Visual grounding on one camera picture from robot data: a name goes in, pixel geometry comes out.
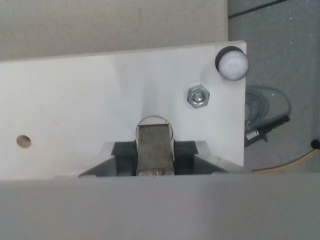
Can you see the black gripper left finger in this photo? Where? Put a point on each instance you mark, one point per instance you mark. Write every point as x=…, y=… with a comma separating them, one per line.
x=124, y=156

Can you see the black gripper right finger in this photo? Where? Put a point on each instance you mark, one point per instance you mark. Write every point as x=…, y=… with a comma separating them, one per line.
x=185, y=156

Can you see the metal square peg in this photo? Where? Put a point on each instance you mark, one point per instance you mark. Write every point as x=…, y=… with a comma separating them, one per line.
x=155, y=150

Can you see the metal hex nut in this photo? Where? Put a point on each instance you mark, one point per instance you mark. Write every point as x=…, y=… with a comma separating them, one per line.
x=198, y=96

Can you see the white task board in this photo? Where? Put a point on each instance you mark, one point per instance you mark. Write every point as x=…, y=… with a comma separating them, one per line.
x=87, y=100

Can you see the black power strip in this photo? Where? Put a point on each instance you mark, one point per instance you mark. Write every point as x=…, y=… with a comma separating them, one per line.
x=265, y=130

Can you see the round black white board knob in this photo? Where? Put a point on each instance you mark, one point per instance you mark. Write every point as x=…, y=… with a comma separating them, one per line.
x=233, y=65

